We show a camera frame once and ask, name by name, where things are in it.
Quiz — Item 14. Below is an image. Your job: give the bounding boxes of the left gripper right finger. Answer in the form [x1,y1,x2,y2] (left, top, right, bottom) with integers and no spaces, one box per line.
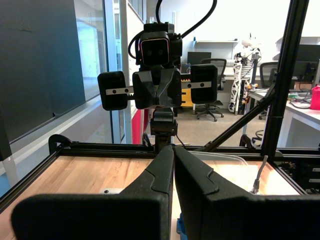
[174,145,320,240]

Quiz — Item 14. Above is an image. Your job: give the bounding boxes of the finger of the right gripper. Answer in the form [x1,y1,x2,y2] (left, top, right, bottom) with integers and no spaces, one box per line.
[132,70,158,109]
[156,69,182,107]

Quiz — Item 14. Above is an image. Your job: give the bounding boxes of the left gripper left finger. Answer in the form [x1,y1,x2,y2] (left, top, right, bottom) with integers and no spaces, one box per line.
[11,145,175,240]

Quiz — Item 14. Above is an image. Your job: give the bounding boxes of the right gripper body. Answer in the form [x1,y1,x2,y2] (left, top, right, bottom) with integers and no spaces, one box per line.
[97,64,218,111]

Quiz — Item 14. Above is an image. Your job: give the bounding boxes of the RJ45 connector with grey cable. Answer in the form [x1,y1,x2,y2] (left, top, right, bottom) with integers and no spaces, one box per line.
[250,154,269,195]

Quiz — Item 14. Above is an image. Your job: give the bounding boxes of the yellow drawer cabinet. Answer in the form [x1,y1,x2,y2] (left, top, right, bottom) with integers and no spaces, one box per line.
[180,91,194,108]

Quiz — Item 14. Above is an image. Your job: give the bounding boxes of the red partition panel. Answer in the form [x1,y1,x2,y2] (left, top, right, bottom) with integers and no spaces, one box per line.
[131,107,151,145]

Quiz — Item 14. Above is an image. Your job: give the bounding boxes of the white task board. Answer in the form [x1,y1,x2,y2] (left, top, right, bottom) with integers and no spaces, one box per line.
[99,186,302,240]

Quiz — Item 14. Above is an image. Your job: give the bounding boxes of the small black monitor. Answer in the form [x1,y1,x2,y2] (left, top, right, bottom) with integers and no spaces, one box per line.
[186,51,212,66]

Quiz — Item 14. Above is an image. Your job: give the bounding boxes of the black office chair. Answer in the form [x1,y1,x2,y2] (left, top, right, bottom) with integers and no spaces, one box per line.
[196,58,228,123]

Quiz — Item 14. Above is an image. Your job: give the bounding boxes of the clear plastic tub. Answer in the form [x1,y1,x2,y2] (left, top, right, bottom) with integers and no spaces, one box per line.
[189,151,249,168]

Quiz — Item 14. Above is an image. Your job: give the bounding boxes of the white lattice stand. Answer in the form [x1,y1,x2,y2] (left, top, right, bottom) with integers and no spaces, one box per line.
[228,53,254,116]

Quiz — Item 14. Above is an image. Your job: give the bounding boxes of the blue plastic piece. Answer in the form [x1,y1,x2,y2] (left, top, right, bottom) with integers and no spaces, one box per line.
[176,212,188,240]

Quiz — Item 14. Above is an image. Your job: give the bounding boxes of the grey office chair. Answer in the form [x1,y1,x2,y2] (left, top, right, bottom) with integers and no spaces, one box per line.
[259,61,279,89]

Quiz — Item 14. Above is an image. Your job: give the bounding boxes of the white desk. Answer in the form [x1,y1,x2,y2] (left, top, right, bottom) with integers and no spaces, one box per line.
[246,86,320,149]

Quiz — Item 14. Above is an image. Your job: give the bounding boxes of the red container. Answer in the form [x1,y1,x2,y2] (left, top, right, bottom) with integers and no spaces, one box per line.
[309,84,320,111]

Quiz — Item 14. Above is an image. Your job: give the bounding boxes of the large black monitor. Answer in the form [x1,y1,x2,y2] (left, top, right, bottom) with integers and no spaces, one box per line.
[289,44,320,85]

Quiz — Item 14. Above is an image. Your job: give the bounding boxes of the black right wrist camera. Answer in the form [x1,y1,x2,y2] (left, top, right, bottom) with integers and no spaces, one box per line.
[139,31,171,69]

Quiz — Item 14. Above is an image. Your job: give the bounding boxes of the grey metal window frame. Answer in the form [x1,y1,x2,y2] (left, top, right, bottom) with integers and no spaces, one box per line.
[0,0,133,191]

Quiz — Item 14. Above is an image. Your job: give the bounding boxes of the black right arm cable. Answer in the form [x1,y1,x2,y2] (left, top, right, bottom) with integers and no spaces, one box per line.
[127,0,218,61]

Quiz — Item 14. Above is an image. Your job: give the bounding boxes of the black aluminium frame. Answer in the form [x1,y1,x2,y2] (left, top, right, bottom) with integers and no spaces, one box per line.
[0,0,320,213]

